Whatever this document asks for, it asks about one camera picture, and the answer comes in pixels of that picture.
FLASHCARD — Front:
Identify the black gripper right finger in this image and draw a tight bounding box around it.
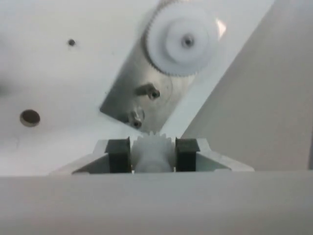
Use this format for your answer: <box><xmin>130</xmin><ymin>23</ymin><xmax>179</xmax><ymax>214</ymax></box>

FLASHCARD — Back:
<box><xmin>175</xmin><ymin>138</ymin><xmax>255</xmax><ymax>172</ymax></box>

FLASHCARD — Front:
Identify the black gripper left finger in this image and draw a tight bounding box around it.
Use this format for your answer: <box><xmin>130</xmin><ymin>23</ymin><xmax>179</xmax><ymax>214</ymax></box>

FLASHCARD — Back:
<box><xmin>48</xmin><ymin>138</ymin><xmax>133</xmax><ymax>175</ymax></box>

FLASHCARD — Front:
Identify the white small gear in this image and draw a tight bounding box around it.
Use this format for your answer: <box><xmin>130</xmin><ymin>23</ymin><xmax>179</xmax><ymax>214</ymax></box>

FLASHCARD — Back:
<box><xmin>132</xmin><ymin>131</ymin><xmax>176</xmax><ymax>173</ymax></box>

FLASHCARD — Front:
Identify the white large gear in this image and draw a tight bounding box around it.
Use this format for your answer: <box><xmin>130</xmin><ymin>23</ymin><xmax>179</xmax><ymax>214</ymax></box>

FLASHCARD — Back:
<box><xmin>146</xmin><ymin>0</ymin><xmax>220</xmax><ymax>78</ymax></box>

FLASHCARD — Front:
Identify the white task board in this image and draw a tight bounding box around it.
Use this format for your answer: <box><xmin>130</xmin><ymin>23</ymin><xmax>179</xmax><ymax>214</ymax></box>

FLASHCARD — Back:
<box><xmin>0</xmin><ymin>0</ymin><xmax>278</xmax><ymax>176</ymax></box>

